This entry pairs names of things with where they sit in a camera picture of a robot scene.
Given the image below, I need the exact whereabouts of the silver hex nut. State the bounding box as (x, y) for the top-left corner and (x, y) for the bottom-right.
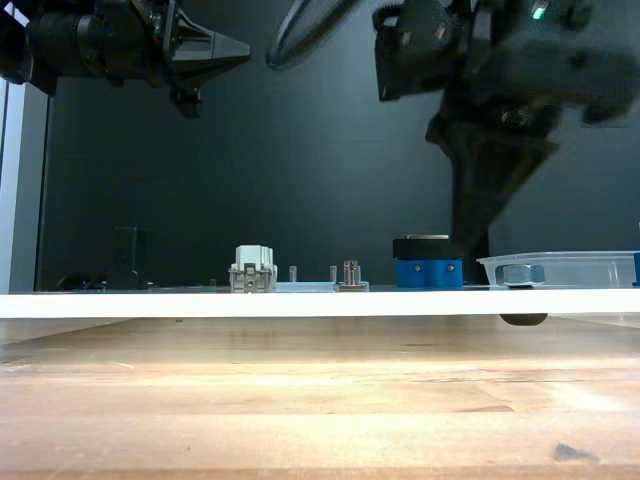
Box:
(494, 264), (547, 288)

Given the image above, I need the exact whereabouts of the clear plastic tub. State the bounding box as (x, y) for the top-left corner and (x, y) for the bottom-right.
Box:
(475, 249), (636, 290)

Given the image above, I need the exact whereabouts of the black rubber foot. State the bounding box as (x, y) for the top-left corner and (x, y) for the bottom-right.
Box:
(499, 313), (549, 328)

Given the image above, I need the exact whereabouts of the silver metal clamp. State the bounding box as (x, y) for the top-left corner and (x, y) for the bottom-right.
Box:
(333, 259), (371, 293)

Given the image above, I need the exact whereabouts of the grey connector housing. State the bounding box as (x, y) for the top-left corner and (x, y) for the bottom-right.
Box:
(228, 244), (279, 295)

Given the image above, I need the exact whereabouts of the white board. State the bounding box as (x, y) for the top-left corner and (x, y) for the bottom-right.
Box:
(0, 291), (640, 320)

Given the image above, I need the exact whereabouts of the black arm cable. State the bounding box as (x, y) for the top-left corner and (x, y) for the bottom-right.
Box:
(263, 0), (362, 71)

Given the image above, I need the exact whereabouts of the blue mount with black cap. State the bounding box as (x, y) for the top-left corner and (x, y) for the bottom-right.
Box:
(392, 233), (465, 290)

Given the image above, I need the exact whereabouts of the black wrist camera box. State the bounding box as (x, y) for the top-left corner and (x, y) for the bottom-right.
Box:
(372, 0), (474, 104)

